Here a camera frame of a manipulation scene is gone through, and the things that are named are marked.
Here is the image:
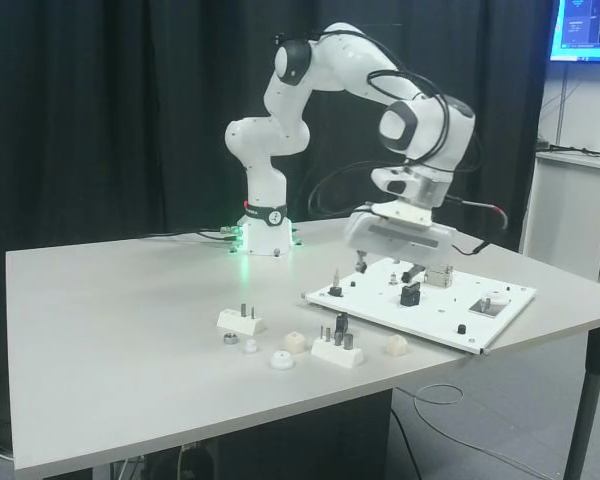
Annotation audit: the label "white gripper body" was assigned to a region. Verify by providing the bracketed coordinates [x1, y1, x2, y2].
[343, 209, 457, 267]

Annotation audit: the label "black D-SUB plug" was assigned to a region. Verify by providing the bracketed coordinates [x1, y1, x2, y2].
[399, 281, 422, 307]

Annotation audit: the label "metal socket block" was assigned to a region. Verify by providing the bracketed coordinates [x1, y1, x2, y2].
[425, 264, 454, 291]

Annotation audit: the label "white task board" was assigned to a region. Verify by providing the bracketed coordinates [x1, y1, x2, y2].
[303, 254, 537, 357]

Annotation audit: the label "cream block holder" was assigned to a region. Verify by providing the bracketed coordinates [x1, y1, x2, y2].
[283, 330, 307, 354]
[385, 334, 412, 357]

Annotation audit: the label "white holder with plug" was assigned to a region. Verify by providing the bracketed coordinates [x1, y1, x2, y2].
[310, 335, 366, 370]

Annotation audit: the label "white holder with two pegs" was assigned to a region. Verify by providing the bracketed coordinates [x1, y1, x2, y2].
[216, 308, 267, 337]

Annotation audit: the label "white cabinet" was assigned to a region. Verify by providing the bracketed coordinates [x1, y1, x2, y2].
[518, 148, 600, 291]

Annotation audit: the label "black table leg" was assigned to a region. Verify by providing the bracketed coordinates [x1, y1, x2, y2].
[562, 322, 600, 480]

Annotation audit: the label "black curtain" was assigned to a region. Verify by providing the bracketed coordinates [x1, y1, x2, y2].
[0, 0, 552, 306]

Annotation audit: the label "blue screen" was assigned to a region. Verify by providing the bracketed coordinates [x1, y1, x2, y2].
[548, 0, 600, 64]

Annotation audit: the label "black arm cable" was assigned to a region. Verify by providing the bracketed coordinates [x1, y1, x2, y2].
[274, 28, 511, 254]

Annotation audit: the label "grey floor cable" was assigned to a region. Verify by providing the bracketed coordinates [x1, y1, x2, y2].
[398, 382, 487, 480]

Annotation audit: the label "black base cables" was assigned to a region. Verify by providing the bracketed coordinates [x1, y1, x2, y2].
[142, 225, 244, 247]

